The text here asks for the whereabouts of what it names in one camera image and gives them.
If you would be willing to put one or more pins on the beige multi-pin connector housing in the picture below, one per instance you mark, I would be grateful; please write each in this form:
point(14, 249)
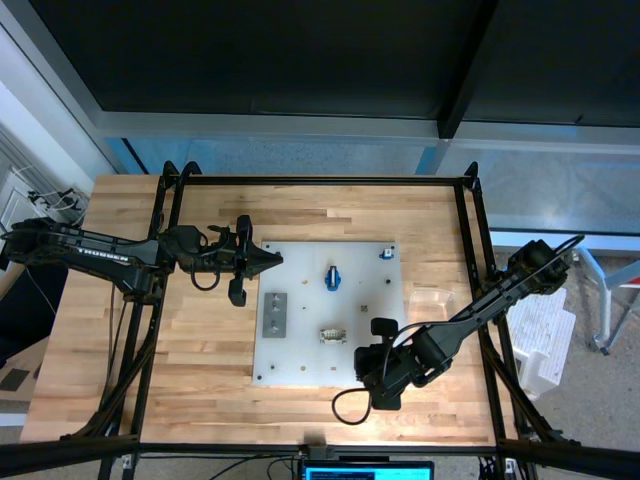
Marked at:
point(333, 336)

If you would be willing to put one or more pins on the white task board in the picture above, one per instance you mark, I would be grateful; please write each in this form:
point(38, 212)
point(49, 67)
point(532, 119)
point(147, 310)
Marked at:
point(310, 350)

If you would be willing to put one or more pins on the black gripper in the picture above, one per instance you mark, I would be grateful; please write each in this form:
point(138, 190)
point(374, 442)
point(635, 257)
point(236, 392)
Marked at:
point(242, 265)
point(392, 370)

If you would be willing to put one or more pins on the clear plastic tub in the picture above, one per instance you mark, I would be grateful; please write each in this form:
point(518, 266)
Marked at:
point(425, 300)

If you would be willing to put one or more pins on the grey metal plate with pegs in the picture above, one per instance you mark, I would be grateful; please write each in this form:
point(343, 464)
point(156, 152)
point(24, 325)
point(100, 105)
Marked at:
point(267, 315)

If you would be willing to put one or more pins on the black table-level camera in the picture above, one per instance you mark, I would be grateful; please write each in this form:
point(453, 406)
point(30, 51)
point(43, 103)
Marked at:
point(320, 452)

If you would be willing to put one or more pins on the brown cardboard box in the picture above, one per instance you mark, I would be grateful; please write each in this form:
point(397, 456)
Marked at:
point(25, 360)

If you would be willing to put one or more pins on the blue connector clamp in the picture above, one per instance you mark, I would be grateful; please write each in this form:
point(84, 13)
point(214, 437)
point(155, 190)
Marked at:
point(332, 282)

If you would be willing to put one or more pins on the laptop screen with blue edge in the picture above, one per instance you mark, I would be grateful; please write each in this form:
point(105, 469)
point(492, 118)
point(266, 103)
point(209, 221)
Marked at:
point(367, 472)

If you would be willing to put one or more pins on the blue and white connector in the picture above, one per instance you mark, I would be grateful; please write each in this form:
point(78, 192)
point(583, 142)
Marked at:
point(386, 253)

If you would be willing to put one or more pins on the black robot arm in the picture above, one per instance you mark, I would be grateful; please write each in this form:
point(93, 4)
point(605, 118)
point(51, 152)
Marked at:
point(480, 310)
point(100, 252)

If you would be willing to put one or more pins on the grey metal chair frame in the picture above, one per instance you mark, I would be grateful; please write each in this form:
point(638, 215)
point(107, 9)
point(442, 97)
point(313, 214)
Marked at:
point(605, 305)

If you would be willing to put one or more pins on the black metal frame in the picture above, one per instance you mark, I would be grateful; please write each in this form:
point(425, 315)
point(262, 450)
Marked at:
point(320, 179)

